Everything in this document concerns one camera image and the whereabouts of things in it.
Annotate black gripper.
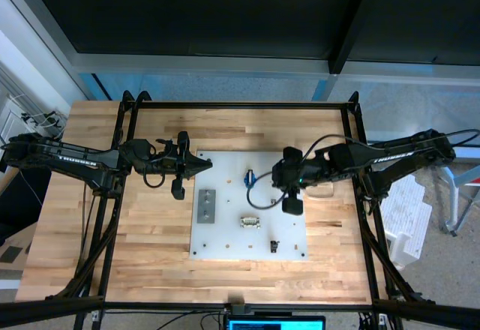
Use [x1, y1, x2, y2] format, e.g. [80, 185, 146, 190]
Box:
[281, 146, 330, 215]
[148, 130, 213, 201]

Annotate grey multi-pin connector housing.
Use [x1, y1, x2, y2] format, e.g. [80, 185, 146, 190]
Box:
[239, 215, 263, 229]

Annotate white taskboard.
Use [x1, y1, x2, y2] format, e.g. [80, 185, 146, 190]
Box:
[189, 150, 310, 261]

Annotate clear plastic tub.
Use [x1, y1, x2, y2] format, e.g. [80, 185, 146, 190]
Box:
[304, 179, 337, 200]

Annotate grey metal plate with pegs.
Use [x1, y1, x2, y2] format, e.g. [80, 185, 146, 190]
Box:
[195, 187, 218, 225]

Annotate grey metal stand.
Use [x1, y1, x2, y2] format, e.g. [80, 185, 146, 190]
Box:
[438, 164, 480, 238]

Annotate laptop screen with blue edge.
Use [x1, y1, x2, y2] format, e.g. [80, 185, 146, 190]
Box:
[223, 315, 326, 330]

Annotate brown cardboard box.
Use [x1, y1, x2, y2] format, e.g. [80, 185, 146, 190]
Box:
[0, 220, 38, 271]

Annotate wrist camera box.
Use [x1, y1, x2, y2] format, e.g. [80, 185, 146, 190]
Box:
[271, 159, 288, 188]

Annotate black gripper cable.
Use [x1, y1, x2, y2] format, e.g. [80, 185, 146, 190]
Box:
[246, 134, 368, 212]
[143, 170, 167, 189]

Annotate black aluminium frame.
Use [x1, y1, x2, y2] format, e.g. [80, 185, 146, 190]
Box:
[0, 89, 480, 330]

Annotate black room post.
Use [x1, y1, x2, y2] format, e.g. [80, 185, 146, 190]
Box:
[328, 0, 376, 75]

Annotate plugs with white cables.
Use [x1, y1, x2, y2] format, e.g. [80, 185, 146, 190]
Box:
[18, 109, 65, 131]

